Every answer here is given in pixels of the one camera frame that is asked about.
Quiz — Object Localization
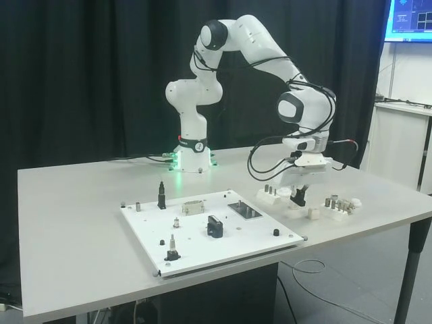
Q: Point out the silver wrist ring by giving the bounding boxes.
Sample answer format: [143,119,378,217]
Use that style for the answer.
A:
[313,136,330,153]

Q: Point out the black curtain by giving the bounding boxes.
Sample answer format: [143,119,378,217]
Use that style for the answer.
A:
[0,0,389,176]

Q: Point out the white cabinet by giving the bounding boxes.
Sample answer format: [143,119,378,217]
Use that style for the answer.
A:
[366,99,432,196]

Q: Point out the white task board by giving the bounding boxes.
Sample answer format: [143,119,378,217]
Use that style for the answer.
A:
[119,189,308,279]

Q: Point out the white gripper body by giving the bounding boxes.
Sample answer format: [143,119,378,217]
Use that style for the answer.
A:
[279,163,335,188]

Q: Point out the flat white mounting plate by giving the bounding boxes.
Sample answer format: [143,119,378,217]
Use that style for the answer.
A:
[294,155,328,167]

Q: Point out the black USB plug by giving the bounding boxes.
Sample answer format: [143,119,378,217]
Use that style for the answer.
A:
[157,181,168,211]

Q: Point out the black table leg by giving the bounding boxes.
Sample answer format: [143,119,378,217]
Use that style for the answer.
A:
[393,215,428,324]

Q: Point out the black D-SUB plug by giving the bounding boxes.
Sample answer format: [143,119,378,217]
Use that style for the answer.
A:
[289,188,307,208]

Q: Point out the black base cable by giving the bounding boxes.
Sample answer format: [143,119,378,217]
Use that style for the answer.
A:
[111,153,176,164]

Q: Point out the blue screen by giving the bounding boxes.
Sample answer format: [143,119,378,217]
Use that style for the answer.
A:
[384,0,432,43]

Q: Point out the long white peg holder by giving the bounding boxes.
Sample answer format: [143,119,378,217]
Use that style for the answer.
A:
[320,201,354,221]

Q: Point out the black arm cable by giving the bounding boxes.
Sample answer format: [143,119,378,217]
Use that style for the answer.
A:
[190,43,338,187]

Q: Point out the thin black cable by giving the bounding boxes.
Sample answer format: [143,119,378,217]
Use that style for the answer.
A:
[375,95,432,109]

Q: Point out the grey floor cable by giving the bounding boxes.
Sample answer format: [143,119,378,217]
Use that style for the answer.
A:
[291,259,410,306]

